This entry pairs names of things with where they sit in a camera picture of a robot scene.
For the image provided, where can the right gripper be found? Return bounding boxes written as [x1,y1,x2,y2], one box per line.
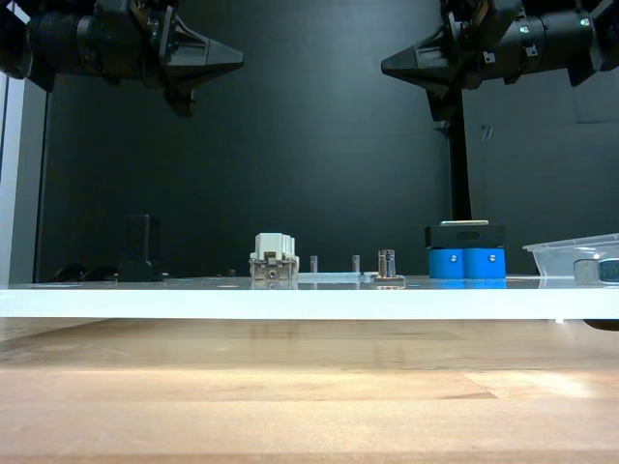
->
[380,0,490,123]

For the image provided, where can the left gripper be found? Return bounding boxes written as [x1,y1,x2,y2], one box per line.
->
[126,0,245,119]

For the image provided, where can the black slotted block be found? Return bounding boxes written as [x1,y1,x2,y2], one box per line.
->
[424,219,508,253]

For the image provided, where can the black upright block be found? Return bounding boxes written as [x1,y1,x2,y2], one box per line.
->
[117,213,163,283]

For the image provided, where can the threaded stud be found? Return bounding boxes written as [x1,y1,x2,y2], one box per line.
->
[377,247,398,276]

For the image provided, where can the blue socket block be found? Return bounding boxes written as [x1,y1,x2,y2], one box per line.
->
[462,246,508,282]
[427,247,467,282]

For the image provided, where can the beige many-pin connector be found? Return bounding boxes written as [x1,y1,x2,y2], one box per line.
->
[248,232,299,290]

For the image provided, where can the clear plastic container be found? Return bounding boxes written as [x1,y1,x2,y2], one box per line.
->
[521,232,619,285]

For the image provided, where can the white task board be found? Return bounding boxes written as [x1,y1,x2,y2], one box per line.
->
[0,275,619,323]

